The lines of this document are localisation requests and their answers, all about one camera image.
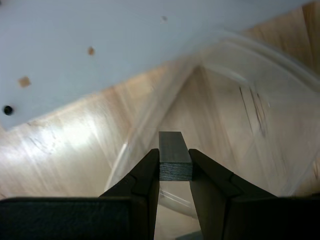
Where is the white taskboard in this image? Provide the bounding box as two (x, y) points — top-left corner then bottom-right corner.
(0, 0), (312, 133)

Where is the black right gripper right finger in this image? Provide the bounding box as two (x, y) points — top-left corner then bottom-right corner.
(188, 148), (320, 240)

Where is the clear plastic container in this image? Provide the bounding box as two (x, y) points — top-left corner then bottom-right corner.
(104, 27), (320, 226)

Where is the black board screw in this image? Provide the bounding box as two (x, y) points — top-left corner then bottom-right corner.
(2, 104), (14, 117)

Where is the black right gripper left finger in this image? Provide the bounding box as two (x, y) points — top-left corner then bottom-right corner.
(0, 148), (161, 240)

